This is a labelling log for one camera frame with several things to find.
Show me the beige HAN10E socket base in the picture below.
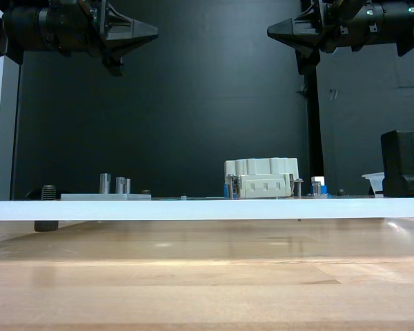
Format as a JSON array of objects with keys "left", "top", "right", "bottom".
[{"left": 223, "top": 157, "right": 304, "bottom": 200}]

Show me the black connector housing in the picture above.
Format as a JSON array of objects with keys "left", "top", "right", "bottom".
[{"left": 380, "top": 130, "right": 414, "bottom": 198}]

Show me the blue holder with white plug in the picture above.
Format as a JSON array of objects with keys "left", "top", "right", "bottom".
[{"left": 310, "top": 175, "right": 329, "bottom": 197}]

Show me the grey metal plate with posts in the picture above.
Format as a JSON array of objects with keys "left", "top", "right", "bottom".
[{"left": 60, "top": 172, "right": 152, "bottom": 201}]

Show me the clear plastic tub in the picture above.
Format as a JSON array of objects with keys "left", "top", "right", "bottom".
[{"left": 361, "top": 171, "right": 386, "bottom": 198}]

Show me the white task board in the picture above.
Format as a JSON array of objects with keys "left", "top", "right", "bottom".
[{"left": 0, "top": 196, "right": 414, "bottom": 222}]

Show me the black window post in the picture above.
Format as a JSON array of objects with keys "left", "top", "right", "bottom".
[{"left": 296, "top": 51, "right": 325, "bottom": 182}]

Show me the grey window frame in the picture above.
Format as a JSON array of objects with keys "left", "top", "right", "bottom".
[{"left": 0, "top": 53, "right": 21, "bottom": 201}]

